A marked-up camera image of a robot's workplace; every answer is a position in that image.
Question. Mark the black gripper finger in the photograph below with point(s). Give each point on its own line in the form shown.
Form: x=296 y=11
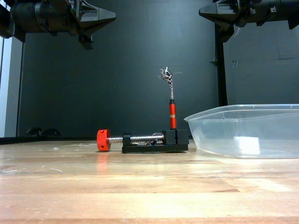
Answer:
x=93 y=29
x=227 y=23
x=222 y=10
x=98 y=12

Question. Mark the clear plastic tub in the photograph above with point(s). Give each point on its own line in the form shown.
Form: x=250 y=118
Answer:
x=205 y=130

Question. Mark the small white square piece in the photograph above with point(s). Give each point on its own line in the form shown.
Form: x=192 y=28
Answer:
x=246 y=145

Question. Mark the black clamp with red knob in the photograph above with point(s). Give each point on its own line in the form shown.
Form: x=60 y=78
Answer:
x=151 y=148

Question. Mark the black wall post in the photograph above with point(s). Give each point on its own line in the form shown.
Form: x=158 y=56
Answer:
x=222 y=81

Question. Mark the black aluminium frame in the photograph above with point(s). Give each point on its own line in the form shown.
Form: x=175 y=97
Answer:
x=46 y=140

